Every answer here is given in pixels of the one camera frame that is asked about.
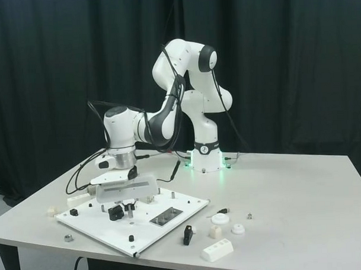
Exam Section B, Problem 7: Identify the white large gear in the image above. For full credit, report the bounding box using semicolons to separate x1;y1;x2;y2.
211;214;231;227

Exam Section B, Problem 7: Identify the black connector block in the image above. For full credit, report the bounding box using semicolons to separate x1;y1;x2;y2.
108;204;125;223

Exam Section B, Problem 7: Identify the black plug with short cable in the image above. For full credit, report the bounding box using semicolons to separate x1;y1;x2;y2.
205;208;231;220

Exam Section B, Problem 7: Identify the black D-SUB plug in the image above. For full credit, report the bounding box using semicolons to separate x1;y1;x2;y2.
182;224;193;246

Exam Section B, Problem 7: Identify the thin black rod on wire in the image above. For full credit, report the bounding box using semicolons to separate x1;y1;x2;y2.
168;159;181;181

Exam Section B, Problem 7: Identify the black table leg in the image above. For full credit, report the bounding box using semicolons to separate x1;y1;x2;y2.
0;242;20;270

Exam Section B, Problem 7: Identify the black looped gripper cable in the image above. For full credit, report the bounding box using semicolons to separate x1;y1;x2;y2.
64;147;112;195

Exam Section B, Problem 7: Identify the flat white mounting plate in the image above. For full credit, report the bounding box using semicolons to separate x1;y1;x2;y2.
89;172;132;185

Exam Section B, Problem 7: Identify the black cable to arm foot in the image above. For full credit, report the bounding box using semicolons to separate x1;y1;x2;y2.
210;67;251;155

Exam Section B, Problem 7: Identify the grey connector cable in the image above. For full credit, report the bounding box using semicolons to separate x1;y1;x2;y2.
223;152;244;163

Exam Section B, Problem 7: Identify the white task board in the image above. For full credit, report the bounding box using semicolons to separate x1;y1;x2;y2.
54;184;212;261

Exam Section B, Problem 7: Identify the white holder with three holes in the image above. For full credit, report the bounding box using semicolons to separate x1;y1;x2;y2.
200;239;235;262

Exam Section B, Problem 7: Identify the black curtain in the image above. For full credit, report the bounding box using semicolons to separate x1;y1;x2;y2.
0;0;361;195

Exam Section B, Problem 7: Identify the white camera box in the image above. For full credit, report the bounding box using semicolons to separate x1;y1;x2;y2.
94;153;117;171

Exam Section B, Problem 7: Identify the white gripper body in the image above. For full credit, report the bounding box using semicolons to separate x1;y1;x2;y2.
94;174;160;204

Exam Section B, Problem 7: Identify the black cable bundle along arm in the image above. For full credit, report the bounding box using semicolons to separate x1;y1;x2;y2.
86;43;190;156

